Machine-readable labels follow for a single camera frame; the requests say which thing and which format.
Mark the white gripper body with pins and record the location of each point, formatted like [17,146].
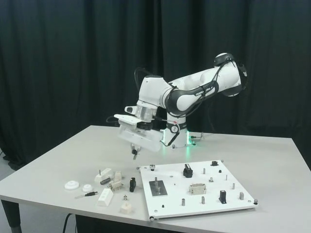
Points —
[143,140]

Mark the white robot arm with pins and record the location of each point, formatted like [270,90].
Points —
[189,95]

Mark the beige plug in holder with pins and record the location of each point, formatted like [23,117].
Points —
[117,176]

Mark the black USB plug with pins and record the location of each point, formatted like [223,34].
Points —
[132,185]

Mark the white peg holder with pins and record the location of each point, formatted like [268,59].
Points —
[105,172]
[105,197]

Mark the beige waterproof plug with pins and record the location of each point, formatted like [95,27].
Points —
[116,187]

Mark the black D-SUB plug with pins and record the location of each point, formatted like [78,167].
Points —
[187,171]

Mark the dark metal bolt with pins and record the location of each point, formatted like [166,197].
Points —
[105,181]

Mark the metal BNC plug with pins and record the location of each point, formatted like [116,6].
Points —
[125,199]

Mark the small white plug holder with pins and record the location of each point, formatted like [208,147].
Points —
[127,209]

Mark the white medium gear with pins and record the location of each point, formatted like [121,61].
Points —
[87,188]

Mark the white task board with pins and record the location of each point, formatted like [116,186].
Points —
[175,208]

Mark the black plug with metal tip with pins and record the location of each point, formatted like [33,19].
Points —
[90,194]

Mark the white large gear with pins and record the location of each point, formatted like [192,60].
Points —
[71,185]

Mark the black curtains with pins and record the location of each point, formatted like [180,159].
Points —
[73,60]

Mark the dark table leg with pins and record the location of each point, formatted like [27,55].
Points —
[11,216]

